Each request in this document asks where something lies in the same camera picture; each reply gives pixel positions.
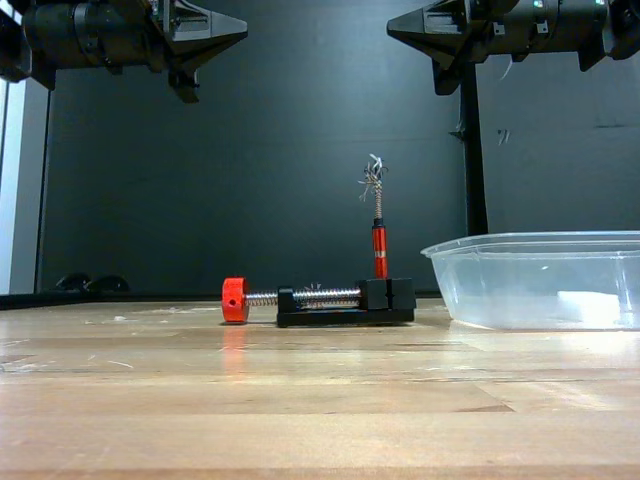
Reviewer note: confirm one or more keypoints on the clear plastic container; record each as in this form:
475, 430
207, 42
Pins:
500, 300

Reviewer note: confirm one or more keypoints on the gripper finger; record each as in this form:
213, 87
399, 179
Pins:
215, 46
410, 25
225, 25
420, 46

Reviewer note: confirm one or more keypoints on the black rounded knob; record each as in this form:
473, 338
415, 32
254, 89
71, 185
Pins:
110, 284
72, 282

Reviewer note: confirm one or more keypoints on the black metal frame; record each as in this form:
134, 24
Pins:
475, 175

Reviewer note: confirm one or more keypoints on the black vise with red knob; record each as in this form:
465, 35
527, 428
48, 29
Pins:
390, 295

